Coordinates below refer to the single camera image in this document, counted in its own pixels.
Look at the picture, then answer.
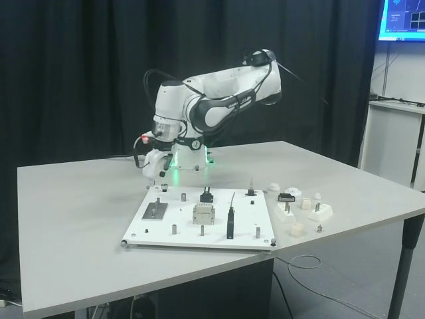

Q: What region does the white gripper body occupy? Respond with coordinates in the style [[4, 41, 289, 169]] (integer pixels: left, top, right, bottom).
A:
[[142, 149, 171, 179]]

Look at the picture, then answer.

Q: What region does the white task board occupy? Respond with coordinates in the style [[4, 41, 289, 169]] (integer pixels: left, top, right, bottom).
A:
[[120, 185, 279, 255]]

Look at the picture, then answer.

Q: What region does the black USB plug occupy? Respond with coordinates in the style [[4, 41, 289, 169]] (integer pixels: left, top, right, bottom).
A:
[[226, 191, 238, 241]]

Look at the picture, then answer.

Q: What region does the black curtain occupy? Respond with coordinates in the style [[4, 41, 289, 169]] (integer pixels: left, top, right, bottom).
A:
[[0, 0, 380, 215]]

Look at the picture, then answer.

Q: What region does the black box under table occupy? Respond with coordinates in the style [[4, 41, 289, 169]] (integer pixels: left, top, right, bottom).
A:
[[86, 256, 276, 319]]

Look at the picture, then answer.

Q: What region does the white peg holder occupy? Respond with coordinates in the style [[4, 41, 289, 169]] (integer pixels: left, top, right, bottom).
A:
[[306, 201, 334, 222], [273, 202, 298, 225]]

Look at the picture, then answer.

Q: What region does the white cabinet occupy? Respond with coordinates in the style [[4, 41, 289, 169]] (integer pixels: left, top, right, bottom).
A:
[[359, 98, 425, 194]]

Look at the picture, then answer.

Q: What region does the dark grey table leg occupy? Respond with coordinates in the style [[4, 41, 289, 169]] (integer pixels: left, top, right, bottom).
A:
[[389, 215, 418, 319]]

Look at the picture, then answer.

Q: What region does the blue screen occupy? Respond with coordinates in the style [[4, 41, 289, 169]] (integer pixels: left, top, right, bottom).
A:
[[377, 0, 425, 44]]

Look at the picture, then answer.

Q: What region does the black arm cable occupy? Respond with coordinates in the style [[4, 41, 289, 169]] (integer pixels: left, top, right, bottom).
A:
[[143, 48, 282, 111]]

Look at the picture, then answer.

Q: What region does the grey floor cable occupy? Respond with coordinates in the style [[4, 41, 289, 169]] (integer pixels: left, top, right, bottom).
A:
[[286, 253, 333, 319]]

